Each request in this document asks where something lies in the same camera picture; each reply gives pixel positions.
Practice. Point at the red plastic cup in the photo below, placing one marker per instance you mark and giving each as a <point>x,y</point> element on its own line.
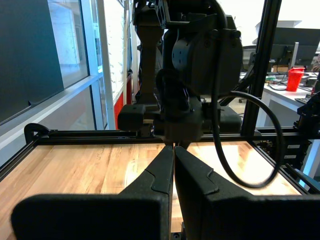
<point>295,80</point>

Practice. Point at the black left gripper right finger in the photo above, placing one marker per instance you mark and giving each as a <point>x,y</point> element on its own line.
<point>250,217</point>

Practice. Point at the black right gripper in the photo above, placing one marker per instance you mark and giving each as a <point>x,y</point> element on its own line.
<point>131,117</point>

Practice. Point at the black computer monitor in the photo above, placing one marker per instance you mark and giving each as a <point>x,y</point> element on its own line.
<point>285,37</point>

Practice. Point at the red cabinet panel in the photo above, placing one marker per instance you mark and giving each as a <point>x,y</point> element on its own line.
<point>119,110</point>

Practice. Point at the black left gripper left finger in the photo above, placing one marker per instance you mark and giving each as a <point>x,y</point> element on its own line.
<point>100,215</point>

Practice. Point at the white desk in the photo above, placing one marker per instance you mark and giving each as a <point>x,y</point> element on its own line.
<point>280,100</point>

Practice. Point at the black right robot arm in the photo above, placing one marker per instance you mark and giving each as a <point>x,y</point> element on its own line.
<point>207,62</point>

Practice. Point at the black aluminium frame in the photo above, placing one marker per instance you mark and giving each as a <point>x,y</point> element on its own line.
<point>257,75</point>

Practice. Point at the black office chair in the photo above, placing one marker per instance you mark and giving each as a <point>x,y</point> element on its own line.
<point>247,53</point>

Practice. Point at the black labelled control box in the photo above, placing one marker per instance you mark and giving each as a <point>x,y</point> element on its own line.
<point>282,146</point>
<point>280,157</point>

